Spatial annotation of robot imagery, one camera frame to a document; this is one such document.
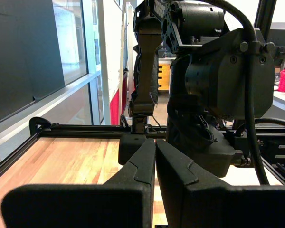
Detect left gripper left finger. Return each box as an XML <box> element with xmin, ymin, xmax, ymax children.
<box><xmin>0</xmin><ymin>138</ymin><xmax>156</xmax><ymax>228</ymax></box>

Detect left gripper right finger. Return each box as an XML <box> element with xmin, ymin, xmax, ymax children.
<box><xmin>156</xmin><ymin>139</ymin><xmax>285</xmax><ymax>228</ymax></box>

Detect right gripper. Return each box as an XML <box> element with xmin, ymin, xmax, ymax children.
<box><xmin>118</xmin><ymin>131</ymin><xmax>252</xmax><ymax>178</ymax></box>

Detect yellow drawer cabinet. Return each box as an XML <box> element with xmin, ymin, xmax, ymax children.
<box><xmin>158</xmin><ymin>60</ymin><xmax>171</xmax><ymax>91</ymax></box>

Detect large black monitor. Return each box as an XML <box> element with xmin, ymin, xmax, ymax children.
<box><xmin>267</xmin><ymin>29</ymin><xmax>285</xmax><ymax>69</ymax></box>

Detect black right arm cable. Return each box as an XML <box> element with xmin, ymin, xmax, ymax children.
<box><xmin>201</xmin><ymin>0</ymin><xmax>270</xmax><ymax>186</ymax></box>

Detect black aluminium table frame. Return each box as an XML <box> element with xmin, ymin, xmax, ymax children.
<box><xmin>0</xmin><ymin>0</ymin><xmax>285</xmax><ymax>188</ymax></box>

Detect red wall panel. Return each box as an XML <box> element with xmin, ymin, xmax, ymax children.
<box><xmin>110</xmin><ymin>76</ymin><xmax>128</xmax><ymax>126</ymax></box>

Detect grey aluminium window rail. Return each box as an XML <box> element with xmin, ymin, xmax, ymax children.
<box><xmin>0</xmin><ymin>70</ymin><xmax>103</xmax><ymax>145</ymax></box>

